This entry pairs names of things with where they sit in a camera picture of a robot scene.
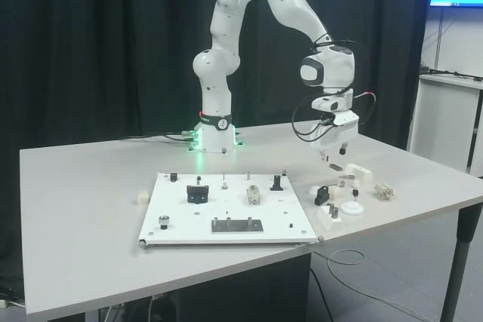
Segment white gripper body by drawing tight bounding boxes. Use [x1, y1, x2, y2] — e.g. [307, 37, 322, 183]
[309, 109, 359, 155]

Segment white holder with holes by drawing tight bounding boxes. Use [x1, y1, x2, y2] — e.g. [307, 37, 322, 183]
[345, 162, 374, 183]

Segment black D-SUB plug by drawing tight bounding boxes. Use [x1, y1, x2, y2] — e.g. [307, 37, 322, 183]
[313, 186, 331, 206]

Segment beige waterproof plug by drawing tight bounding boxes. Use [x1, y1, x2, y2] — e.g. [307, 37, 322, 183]
[372, 182, 392, 200]

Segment white large gear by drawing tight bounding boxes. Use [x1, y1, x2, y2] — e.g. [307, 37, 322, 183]
[339, 202, 366, 217]

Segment white peg holder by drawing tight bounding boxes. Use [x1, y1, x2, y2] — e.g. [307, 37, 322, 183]
[315, 204, 345, 229]

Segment white cabinet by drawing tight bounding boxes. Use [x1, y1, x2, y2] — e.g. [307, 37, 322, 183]
[408, 72, 483, 179]

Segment white task board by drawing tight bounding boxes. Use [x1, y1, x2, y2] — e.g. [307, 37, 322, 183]
[137, 169, 325, 250]

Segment dark table leg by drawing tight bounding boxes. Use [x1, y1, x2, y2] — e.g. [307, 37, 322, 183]
[440, 208, 477, 322]

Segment black curtain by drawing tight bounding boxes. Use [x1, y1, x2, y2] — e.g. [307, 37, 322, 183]
[0, 0, 438, 274]

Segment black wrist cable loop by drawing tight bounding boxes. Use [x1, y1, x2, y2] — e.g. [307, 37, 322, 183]
[291, 97, 335, 146]

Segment black base cable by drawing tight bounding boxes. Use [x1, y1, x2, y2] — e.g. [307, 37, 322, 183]
[124, 131, 197, 144]

